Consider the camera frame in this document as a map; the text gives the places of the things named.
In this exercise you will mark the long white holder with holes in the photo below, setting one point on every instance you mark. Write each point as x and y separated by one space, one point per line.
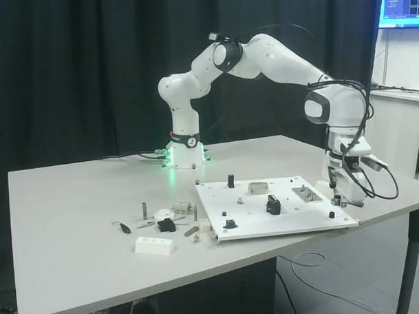
154 247

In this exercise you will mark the black D-SUB plug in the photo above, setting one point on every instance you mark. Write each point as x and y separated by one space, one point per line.
165 225

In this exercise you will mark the black table leg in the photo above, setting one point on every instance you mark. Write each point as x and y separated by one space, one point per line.
410 263

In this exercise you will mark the metal square peg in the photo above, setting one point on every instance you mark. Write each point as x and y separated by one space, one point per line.
195 213

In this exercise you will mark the white small gear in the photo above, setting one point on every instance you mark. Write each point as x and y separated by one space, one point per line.
211 238

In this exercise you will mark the black curtain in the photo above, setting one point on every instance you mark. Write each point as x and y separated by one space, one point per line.
89 75

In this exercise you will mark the blue screen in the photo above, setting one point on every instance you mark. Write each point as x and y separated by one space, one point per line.
402 5

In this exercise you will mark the metal round peg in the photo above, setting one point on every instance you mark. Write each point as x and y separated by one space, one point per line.
144 211

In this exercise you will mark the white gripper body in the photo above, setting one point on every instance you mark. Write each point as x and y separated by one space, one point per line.
353 184

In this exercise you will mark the white task board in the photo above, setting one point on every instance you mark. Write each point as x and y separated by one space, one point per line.
266 217

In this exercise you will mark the small metal BNC plug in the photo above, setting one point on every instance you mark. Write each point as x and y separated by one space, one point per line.
197 238

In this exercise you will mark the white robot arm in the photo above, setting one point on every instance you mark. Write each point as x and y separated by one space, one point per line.
278 63

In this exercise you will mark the white large gear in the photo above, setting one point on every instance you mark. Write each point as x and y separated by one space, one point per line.
163 213

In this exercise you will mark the white cabinet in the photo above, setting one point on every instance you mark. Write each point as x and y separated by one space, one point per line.
401 133

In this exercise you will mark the small white cube holder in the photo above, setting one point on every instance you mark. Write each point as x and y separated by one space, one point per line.
204 226

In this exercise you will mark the flat metal key piece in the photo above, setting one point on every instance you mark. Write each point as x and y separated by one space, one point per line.
190 230

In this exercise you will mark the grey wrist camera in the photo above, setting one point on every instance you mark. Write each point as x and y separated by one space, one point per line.
376 163

